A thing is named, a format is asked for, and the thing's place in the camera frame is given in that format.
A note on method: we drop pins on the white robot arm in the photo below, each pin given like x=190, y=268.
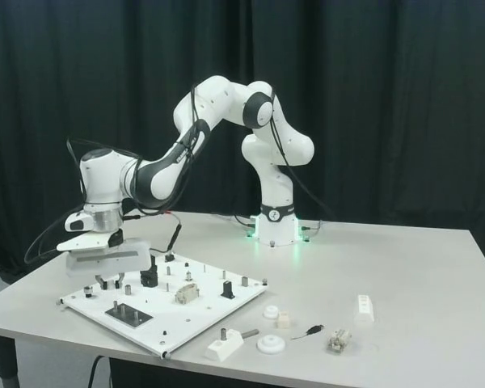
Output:
x=222, y=101

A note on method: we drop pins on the white large gear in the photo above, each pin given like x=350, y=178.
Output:
x=271, y=346

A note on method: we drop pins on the black curtains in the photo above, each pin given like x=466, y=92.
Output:
x=368, y=101

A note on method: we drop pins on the black D-SUB plug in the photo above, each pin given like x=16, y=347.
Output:
x=148, y=278

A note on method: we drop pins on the white holder with holes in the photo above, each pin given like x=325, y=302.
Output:
x=363, y=311

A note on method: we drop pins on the black USB plug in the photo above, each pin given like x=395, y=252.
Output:
x=315, y=330

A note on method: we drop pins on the grey table leg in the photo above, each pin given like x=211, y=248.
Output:
x=2, y=359

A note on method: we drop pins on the small cream cube holder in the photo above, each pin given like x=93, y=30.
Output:
x=285, y=320

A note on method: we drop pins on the small white sensor box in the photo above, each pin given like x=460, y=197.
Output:
x=77, y=221

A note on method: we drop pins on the white peg holder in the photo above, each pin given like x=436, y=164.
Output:
x=222, y=349

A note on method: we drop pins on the beige metal waterproof plug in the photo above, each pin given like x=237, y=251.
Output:
x=339, y=340

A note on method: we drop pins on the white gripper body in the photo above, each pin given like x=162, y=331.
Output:
x=137, y=258

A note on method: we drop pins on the metal BNC plug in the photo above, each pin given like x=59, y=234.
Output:
x=89, y=292

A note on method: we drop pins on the flat white mounting plate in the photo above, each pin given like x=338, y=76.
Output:
x=81, y=242

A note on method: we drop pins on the white task board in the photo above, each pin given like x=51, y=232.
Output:
x=194, y=319

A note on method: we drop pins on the metal round peg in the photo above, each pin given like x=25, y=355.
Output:
x=250, y=334

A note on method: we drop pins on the white small gear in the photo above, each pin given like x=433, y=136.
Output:
x=110, y=284

